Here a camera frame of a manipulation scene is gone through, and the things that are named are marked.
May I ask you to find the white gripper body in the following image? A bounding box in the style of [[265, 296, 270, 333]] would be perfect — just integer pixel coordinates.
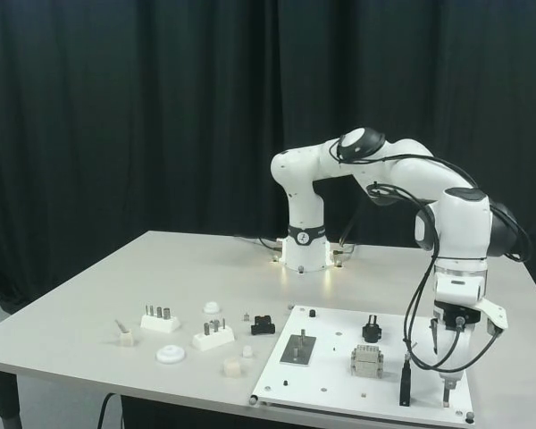
[[440, 330, 473, 379]]

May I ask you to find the white square peg holder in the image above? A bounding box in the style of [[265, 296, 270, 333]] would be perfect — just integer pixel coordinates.
[[191, 328, 236, 353]]

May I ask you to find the white round peg holder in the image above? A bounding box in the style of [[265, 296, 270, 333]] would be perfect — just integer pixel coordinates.
[[140, 312, 182, 334]]

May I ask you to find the white task board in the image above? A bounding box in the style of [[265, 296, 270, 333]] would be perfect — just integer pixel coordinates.
[[248, 304, 475, 419]]

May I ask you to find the black D-SUB plug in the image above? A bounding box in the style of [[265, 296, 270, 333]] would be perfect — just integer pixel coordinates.
[[250, 313, 276, 337]]

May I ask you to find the white cube holder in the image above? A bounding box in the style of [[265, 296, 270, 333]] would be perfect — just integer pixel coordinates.
[[222, 357, 244, 378]]

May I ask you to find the white large gear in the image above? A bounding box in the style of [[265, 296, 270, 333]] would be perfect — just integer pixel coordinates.
[[155, 344, 188, 365]]

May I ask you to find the black curtain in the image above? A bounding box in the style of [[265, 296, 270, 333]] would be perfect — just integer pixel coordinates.
[[0, 0, 536, 310]]

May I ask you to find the black table leg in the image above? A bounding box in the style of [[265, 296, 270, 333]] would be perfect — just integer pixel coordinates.
[[0, 367, 20, 429]]

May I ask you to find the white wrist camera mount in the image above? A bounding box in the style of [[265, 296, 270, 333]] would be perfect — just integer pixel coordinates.
[[472, 298, 509, 337]]

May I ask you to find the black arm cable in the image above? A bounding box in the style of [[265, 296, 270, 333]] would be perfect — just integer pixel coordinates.
[[330, 133, 533, 373]]

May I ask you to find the black base cable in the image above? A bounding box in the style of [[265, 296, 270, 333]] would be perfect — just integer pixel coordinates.
[[233, 234, 284, 251], [331, 199, 364, 261]]

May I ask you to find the black cable under table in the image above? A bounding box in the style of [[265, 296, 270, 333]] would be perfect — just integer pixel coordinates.
[[97, 391, 123, 429]]

